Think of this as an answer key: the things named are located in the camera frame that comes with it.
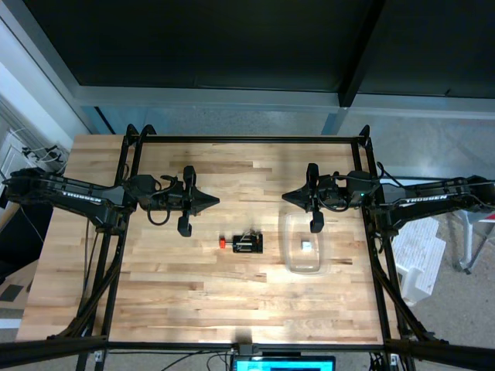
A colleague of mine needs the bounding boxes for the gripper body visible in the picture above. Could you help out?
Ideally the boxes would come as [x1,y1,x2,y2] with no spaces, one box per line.
[306,162,351,234]
[154,165,197,238]

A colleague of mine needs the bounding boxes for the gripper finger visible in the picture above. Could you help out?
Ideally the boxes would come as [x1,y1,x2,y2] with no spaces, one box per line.
[281,184,309,200]
[193,187,220,203]
[193,200,220,216]
[282,198,309,213]

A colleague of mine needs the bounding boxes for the clear plastic tub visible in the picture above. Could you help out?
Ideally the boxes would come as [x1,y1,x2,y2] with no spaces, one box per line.
[278,211,333,276]

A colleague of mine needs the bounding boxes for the black vise with red knob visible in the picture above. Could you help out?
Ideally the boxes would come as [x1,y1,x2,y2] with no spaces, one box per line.
[219,230,265,255]

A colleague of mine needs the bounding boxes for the laptop with blue screen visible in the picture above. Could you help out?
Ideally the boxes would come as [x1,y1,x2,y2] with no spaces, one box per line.
[230,355,336,371]

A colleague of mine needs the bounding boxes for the grey metal stand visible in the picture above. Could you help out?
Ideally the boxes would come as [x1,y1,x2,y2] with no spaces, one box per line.
[450,199,495,275]

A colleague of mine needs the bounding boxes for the cardboard box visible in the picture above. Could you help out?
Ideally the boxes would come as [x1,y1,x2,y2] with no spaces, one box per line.
[0,258,42,310]

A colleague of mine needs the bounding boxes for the black foam pad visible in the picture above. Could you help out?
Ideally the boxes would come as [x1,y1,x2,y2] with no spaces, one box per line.
[0,284,22,305]

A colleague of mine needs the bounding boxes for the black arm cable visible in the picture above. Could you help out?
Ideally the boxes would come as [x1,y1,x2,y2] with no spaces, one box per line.
[315,162,387,213]
[145,174,179,226]

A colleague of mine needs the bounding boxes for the black metal frame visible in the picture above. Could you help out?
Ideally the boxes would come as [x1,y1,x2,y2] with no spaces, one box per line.
[0,123,495,371]

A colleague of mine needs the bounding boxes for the black table-level camera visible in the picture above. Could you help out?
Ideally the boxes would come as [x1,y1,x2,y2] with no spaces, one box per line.
[230,335,261,355]

